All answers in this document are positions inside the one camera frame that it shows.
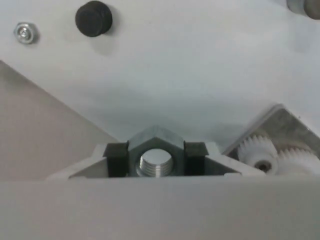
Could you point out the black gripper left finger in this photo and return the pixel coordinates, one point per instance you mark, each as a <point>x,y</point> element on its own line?
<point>116,160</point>

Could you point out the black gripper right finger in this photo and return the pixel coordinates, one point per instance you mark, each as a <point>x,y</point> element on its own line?
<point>195,160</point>

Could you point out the white small gear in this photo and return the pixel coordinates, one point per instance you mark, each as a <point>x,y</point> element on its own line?
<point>255,155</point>

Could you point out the white task board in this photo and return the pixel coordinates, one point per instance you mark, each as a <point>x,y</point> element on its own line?
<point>175,75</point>

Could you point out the white medium gear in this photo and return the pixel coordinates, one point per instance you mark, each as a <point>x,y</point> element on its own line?
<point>297,160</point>

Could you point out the black round rubber stud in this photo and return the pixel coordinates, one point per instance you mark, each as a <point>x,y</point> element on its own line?
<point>93,18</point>

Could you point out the small metal hex screw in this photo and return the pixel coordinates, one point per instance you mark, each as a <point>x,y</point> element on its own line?
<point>25,33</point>

